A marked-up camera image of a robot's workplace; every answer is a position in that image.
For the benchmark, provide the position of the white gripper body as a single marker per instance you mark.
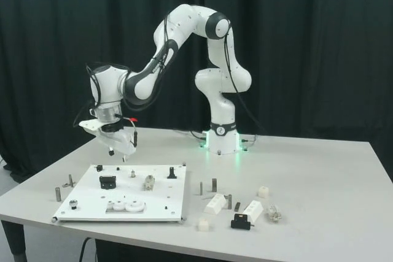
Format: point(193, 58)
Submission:
point(118, 142)

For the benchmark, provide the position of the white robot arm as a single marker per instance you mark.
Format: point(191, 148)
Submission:
point(221, 99)

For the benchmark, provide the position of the black rod with red tag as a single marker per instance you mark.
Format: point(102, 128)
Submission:
point(135, 139)

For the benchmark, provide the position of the small black plug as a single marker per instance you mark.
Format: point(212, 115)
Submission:
point(99, 168)

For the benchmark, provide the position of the black stepped plug block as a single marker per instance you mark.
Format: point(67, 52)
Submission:
point(107, 182)
point(240, 221)

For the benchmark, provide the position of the grey metal rectangular connector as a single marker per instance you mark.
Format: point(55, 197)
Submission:
point(149, 183)
point(274, 213)

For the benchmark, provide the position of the white task board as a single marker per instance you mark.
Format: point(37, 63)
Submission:
point(138, 194)

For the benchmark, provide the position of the white medium gear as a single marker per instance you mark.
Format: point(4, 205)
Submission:
point(118, 206)

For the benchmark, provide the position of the white large gear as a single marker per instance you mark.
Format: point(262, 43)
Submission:
point(134, 206)

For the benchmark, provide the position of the white small gear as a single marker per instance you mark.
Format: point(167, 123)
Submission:
point(109, 205)

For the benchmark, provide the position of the thin metal peg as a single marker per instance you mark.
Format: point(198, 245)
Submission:
point(201, 188)
point(70, 180)

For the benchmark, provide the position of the black upright plug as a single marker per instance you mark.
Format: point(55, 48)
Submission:
point(172, 173)

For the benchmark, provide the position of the metal knurled bolt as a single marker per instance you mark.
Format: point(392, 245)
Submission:
point(73, 204)

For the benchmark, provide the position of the metal round peg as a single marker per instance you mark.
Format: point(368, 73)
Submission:
point(57, 194)
point(229, 202)

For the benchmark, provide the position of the dark metal square peg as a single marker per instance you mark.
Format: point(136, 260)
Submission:
point(213, 185)

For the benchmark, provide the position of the long white holder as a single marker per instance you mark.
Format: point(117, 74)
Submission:
point(253, 210)
point(215, 204)

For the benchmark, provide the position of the small white cube holder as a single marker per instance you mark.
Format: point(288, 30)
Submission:
point(263, 191)
point(204, 224)

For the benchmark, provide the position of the small dark peg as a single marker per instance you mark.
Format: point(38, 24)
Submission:
point(238, 206)

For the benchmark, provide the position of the black table leg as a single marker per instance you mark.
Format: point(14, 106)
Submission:
point(12, 239)

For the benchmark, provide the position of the black curtain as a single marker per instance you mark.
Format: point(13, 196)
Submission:
point(307, 29)

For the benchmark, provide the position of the flat white mount plate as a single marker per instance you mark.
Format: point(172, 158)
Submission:
point(90, 125)

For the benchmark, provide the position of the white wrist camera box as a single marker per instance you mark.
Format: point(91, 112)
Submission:
point(93, 111)

